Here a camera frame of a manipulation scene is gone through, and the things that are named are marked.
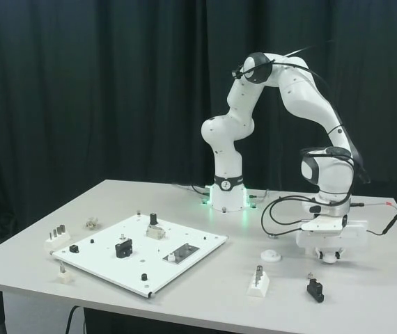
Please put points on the thin metal square peg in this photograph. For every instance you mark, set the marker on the thin metal square peg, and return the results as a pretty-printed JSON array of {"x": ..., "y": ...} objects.
[{"x": 256, "y": 281}]

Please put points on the white large gear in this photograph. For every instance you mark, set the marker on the white large gear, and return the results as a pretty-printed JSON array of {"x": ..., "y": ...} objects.
[{"x": 270, "y": 256}]

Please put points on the small white peg holder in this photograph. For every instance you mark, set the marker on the small white peg holder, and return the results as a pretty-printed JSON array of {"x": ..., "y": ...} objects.
[{"x": 63, "y": 277}]

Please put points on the white three-peg holder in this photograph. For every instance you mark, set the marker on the white three-peg holder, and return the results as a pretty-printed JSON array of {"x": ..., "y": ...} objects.
[{"x": 59, "y": 243}]

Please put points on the metal bolt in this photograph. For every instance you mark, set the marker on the metal bolt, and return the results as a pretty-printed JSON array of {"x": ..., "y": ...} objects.
[{"x": 273, "y": 237}]

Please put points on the white small gear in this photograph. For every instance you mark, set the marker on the white small gear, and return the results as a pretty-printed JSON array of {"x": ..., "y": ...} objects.
[{"x": 171, "y": 257}]

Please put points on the metal BNC plug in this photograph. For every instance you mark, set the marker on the metal BNC plug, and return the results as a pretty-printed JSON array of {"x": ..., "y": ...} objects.
[{"x": 92, "y": 223}]

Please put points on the thick metal round peg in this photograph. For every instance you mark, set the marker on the thick metal round peg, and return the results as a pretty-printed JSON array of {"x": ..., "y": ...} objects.
[{"x": 260, "y": 271}]

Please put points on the black D-SUB plug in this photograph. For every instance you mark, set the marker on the black D-SUB plug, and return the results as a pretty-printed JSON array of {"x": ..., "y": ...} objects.
[{"x": 315, "y": 289}]

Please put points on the white sloped peg holder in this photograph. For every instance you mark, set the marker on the white sloped peg holder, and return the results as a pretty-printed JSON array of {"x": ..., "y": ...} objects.
[{"x": 258, "y": 289}]

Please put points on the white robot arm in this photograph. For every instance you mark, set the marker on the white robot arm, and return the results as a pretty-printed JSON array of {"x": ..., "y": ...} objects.
[{"x": 306, "y": 101}]

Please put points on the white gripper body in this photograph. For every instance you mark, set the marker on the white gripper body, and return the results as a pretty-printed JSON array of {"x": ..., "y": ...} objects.
[{"x": 338, "y": 238}]

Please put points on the black curtains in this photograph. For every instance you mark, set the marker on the black curtains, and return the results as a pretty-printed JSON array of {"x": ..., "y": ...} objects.
[{"x": 80, "y": 87}]

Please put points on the white medium gear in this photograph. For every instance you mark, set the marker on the white medium gear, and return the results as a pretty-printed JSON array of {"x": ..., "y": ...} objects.
[{"x": 329, "y": 258}]

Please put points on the white task board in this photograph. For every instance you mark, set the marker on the white task board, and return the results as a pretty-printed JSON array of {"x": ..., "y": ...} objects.
[{"x": 122, "y": 268}]

